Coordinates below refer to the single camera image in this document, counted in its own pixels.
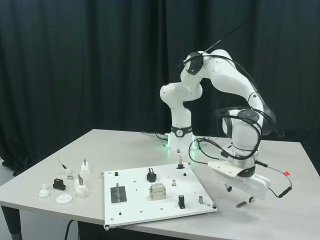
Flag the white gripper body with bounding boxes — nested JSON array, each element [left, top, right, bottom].
[[215, 171, 272, 201]]

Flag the white peg holder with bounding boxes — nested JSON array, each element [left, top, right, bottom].
[[73, 178, 90, 199], [79, 161, 92, 174]]

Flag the beige multi-pin connector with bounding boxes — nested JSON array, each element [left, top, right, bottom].
[[149, 184, 165, 202]]

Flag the black waterproof plug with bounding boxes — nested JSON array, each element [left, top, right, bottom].
[[145, 168, 157, 183]]

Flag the white task board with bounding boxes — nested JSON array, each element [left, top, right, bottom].
[[100, 162, 218, 230]]

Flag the white large gear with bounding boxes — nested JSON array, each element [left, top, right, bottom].
[[55, 194, 73, 205]]

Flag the black D-SUB plug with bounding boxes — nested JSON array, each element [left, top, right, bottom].
[[52, 177, 66, 191]]

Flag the white small gear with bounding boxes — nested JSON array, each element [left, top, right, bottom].
[[37, 183, 51, 199]]

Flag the black curtain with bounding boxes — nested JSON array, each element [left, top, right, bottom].
[[0, 0, 320, 177]]

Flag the dark table leg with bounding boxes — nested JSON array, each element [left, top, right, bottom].
[[1, 206, 21, 240]]

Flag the black looped cable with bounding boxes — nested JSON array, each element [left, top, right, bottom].
[[188, 136, 235, 166]]

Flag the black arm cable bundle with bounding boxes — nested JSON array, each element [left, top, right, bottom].
[[179, 51, 285, 161]]

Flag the black base cable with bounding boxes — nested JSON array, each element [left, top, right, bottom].
[[141, 131, 171, 141]]

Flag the thin black cable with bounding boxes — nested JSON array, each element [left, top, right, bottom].
[[202, 20, 248, 54]]

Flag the black cable under table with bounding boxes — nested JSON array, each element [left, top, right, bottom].
[[65, 219, 77, 240]]

